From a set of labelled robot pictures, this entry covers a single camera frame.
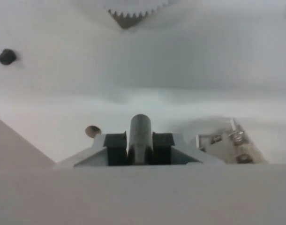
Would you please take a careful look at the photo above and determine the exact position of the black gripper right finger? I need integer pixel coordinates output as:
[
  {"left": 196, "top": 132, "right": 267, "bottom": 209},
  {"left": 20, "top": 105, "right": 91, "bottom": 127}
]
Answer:
[{"left": 152, "top": 132, "right": 223, "bottom": 166}]

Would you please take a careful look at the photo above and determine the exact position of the black round screw head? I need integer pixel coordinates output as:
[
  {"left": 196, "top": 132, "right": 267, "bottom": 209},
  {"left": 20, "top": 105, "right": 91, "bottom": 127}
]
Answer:
[{"left": 0, "top": 48, "right": 16, "bottom": 66}]

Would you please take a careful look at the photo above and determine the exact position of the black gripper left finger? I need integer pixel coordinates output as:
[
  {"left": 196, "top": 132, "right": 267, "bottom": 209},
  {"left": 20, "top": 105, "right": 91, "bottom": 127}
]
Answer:
[{"left": 54, "top": 132, "right": 129, "bottom": 168}]

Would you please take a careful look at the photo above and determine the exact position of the white large gear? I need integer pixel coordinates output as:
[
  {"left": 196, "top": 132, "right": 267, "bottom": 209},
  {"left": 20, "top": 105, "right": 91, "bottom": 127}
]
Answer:
[{"left": 107, "top": 0, "right": 174, "bottom": 31}]

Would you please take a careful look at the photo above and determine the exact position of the metal round peg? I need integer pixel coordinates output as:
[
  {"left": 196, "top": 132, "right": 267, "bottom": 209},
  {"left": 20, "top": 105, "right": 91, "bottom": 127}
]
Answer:
[{"left": 127, "top": 113, "right": 154, "bottom": 166}]

